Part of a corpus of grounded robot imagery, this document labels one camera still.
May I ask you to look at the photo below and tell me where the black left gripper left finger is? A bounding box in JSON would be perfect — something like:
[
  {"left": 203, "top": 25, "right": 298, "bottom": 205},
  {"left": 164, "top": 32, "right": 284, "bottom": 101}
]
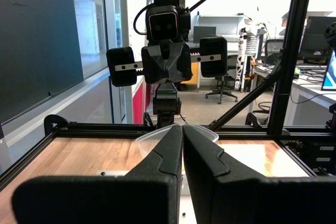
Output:
[{"left": 10, "top": 125, "right": 184, "bottom": 224}]

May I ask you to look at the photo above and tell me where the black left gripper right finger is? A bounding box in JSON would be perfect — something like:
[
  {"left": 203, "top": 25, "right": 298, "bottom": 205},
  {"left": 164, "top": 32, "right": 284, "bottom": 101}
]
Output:
[{"left": 183, "top": 124, "right": 336, "bottom": 224}]

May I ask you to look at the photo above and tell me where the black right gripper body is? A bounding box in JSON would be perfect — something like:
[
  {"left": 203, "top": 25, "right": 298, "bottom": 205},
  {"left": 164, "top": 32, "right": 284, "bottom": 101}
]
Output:
[{"left": 106, "top": 36, "right": 228, "bottom": 88}]

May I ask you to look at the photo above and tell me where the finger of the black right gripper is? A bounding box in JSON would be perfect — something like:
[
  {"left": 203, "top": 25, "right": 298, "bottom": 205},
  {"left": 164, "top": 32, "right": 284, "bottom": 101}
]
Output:
[
  {"left": 141, "top": 44, "right": 169, "bottom": 86},
  {"left": 167, "top": 42, "right": 193, "bottom": 82}
]

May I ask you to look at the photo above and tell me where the clear plastic container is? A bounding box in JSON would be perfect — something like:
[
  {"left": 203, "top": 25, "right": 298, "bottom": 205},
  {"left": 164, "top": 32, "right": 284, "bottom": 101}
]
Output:
[{"left": 134, "top": 123, "right": 220, "bottom": 157}]

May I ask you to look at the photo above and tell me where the yellow cabinet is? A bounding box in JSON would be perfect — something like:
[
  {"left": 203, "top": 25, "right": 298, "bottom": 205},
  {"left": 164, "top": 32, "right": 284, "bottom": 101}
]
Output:
[{"left": 180, "top": 61, "right": 201, "bottom": 88}]

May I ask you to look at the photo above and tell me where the red panel cabinet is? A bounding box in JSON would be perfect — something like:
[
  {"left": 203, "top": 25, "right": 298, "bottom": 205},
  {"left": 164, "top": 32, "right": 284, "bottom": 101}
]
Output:
[{"left": 132, "top": 76, "right": 152, "bottom": 125}]

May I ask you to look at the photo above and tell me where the small black monitor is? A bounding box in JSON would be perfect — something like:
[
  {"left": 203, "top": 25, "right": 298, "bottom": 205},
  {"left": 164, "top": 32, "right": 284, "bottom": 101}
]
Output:
[{"left": 193, "top": 25, "right": 217, "bottom": 44}]

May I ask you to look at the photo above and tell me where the black office chair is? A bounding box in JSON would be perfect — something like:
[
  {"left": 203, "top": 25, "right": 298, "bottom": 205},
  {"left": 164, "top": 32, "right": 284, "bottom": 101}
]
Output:
[{"left": 204, "top": 54, "right": 239, "bottom": 105}]

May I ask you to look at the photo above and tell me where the white black patterned stand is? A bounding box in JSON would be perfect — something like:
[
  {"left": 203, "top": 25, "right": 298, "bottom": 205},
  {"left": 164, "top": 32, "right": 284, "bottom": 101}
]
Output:
[{"left": 237, "top": 23, "right": 259, "bottom": 91}]

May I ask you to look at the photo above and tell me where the black control box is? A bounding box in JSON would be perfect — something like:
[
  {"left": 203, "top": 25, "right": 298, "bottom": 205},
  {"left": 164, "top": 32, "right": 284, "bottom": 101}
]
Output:
[{"left": 284, "top": 140, "right": 336, "bottom": 178}]

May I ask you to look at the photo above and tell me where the black mesh chair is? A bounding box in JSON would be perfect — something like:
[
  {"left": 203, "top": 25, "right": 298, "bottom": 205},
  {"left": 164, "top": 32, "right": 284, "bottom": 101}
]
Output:
[{"left": 263, "top": 38, "right": 285, "bottom": 63}]

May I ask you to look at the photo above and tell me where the white desk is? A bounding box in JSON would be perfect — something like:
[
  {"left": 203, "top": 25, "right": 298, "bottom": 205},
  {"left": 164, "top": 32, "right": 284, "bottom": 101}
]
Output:
[{"left": 284, "top": 75, "right": 336, "bottom": 126}]

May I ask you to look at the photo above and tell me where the large black monitor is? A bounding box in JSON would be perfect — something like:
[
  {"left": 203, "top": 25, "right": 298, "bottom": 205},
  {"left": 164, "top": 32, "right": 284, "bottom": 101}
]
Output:
[{"left": 299, "top": 16, "right": 336, "bottom": 58}]

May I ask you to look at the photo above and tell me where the lit laptop screen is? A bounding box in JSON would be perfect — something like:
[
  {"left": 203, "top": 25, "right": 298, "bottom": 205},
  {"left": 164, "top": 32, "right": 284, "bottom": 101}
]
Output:
[{"left": 321, "top": 49, "right": 336, "bottom": 92}]

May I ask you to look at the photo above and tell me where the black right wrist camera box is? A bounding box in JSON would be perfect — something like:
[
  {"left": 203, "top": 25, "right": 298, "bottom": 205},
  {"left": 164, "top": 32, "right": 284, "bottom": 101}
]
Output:
[{"left": 145, "top": 3, "right": 181, "bottom": 41}]

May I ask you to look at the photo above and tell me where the black aluminium frame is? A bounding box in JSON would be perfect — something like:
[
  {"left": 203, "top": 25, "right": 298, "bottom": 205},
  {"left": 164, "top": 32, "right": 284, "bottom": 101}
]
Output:
[{"left": 0, "top": 0, "right": 336, "bottom": 190}]

